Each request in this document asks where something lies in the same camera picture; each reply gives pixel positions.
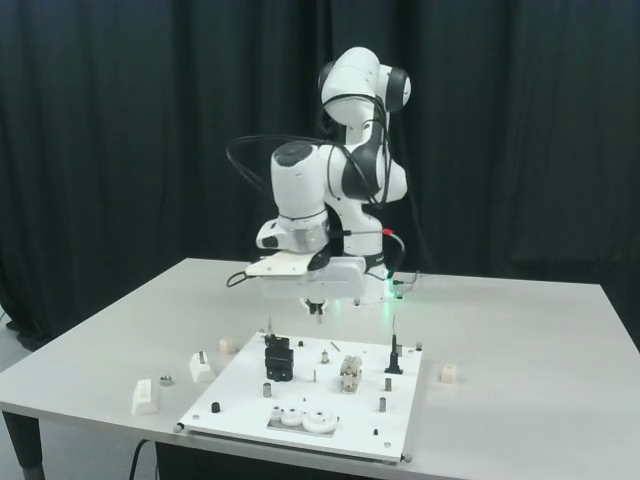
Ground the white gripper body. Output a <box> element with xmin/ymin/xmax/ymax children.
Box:
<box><xmin>258</xmin><ymin>257</ymin><xmax>365</xmax><ymax>301</ymax></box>

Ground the white three-hole peg holder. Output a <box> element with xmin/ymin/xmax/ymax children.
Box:
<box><xmin>130</xmin><ymin>378</ymin><xmax>161</xmax><ymax>416</ymax></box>

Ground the black D-SUB plug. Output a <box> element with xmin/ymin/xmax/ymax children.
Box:
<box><xmin>263</xmin><ymin>334</ymin><xmax>295</xmax><ymax>385</ymax></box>

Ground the beige metal connector block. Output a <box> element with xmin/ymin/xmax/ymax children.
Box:
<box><xmin>339</xmin><ymin>353</ymin><xmax>364</xmax><ymax>394</ymax></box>

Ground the tall black plug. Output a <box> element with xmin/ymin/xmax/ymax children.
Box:
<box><xmin>383</xmin><ymin>314</ymin><xmax>405</xmax><ymax>376</ymax></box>

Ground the white large gear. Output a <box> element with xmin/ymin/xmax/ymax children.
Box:
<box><xmin>301</xmin><ymin>408</ymin><xmax>338</xmax><ymax>435</ymax></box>

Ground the white task board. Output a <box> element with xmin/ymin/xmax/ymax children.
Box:
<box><xmin>173</xmin><ymin>329</ymin><xmax>429</xmax><ymax>464</ymax></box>

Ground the black cabinet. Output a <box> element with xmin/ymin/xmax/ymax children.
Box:
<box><xmin>154</xmin><ymin>438</ymin><xmax>402</xmax><ymax>480</ymax></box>

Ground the black curtain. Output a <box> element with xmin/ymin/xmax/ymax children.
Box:
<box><xmin>0</xmin><ymin>0</ymin><xmax>640</xmax><ymax>346</ymax></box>

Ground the dark grey table leg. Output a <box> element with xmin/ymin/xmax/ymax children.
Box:
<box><xmin>1</xmin><ymin>410</ymin><xmax>45</xmax><ymax>480</ymax></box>

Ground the black base cable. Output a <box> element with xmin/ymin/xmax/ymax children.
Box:
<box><xmin>387</xmin><ymin>269</ymin><xmax>422</xmax><ymax>302</ymax></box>

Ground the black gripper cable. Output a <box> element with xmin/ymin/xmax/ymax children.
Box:
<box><xmin>227</xmin><ymin>269</ymin><xmax>264</xmax><ymax>289</ymax></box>

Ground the black floor cable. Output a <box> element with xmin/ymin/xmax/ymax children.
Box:
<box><xmin>130</xmin><ymin>438</ymin><xmax>153</xmax><ymax>480</ymax></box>

